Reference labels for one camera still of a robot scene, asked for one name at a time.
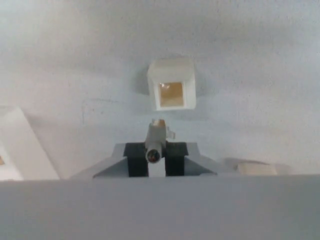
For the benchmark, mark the white holder with square hole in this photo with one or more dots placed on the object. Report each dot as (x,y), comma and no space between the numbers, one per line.
(172,70)

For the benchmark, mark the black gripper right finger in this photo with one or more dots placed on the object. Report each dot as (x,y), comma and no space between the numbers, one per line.
(176,162)

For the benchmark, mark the clear Ethernet plug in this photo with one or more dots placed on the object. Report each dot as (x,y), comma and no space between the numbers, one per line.
(155,140)

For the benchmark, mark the white stepped small holder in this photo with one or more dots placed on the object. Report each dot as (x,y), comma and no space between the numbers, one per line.
(22,140)

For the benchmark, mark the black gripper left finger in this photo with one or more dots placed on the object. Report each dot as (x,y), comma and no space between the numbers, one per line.
(136,162)

